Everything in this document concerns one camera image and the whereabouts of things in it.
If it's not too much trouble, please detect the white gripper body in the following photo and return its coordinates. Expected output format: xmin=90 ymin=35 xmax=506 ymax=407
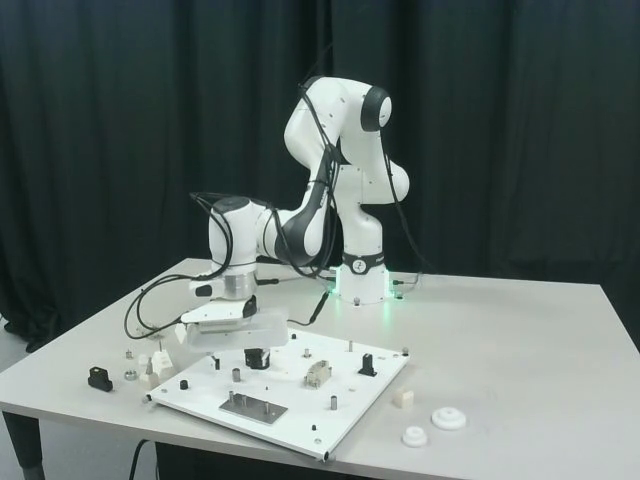
xmin=174 ymin=308 xmax=290 ymax=357

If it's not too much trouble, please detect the white task board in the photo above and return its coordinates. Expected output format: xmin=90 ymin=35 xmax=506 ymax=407
xmin=144 ymin=327 xmax=414 ymax=462

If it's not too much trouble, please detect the black D-SUB plug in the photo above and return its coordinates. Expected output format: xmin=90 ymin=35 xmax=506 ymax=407
xmin=87 ymin=366 xmax=115 ymax=391

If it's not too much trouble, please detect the white medium gear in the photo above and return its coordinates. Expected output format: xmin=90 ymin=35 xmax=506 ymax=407
xmin=401 ymin=424 xmax=429 ymax=446

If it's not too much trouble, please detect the black table leg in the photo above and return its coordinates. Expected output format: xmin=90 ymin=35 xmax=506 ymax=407
xmin=0 ymin=412 xmax=42 ymax=480

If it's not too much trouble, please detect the white large gear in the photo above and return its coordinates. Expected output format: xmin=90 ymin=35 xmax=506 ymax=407
xmin=430 ymin=407 xmax=467 ymax=430

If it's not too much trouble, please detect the black curtain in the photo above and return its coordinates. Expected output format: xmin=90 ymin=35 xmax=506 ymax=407
xmin=0 ymin=0 xmax=640 ymax=354

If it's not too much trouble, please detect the black looped gripper cable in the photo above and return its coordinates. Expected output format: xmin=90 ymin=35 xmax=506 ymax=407
xmin=123 ymin=272 xmax=201 ymax=337

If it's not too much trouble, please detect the black floor cable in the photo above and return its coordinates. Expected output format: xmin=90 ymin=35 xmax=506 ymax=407
xmin=129 ymin=438 xmax=157 ymax=480

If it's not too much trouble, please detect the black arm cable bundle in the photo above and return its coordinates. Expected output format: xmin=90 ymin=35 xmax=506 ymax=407
xmin=189 ymin=79 xmax=347 ymax=279

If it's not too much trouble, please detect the black base cable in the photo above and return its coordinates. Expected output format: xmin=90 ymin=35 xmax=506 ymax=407
xmin=378 ymin=124 xmax=427 ymax=284

